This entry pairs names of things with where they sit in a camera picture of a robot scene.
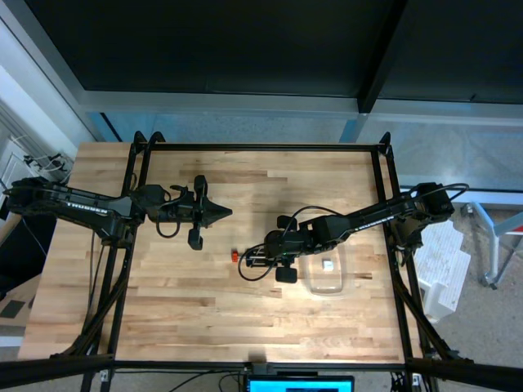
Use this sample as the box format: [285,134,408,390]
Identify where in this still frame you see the white power strip with cables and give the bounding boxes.
[22,153,73,175]

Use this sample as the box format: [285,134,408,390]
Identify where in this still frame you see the clear plastic tub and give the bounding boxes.
[299,244,355,302]

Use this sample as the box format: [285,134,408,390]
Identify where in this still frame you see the small black camera mount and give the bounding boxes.
[244,354,274,375]

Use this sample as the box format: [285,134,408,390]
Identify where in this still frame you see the cardboard box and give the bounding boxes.
[0,273,44,348]

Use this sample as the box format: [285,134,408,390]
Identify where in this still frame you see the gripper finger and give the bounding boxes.
[203,196,234,214]
[203,212,234,229]

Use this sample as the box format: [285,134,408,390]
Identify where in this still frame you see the black metal frame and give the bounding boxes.
[0,130,523,392]

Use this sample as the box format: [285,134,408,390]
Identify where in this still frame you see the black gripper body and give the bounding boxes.
[264,216,310,283]
[175,174,208,251]

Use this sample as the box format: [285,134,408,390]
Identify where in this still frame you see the grey metal chair frame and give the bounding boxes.
[461,202,523,291]

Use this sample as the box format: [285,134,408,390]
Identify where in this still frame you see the black case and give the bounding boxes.
[0,212,56,301]

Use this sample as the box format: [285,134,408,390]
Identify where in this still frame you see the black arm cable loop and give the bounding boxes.
[154,219,183,240]
[238,243,283,283]

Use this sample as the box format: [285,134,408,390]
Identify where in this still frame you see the black square column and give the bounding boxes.
[357,0,409,114]

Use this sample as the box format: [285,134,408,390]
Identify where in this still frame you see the black clamp with red knob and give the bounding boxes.
[230,247,270,270]

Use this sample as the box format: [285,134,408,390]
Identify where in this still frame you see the screen with blue edge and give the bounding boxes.
[244,375,355,392]

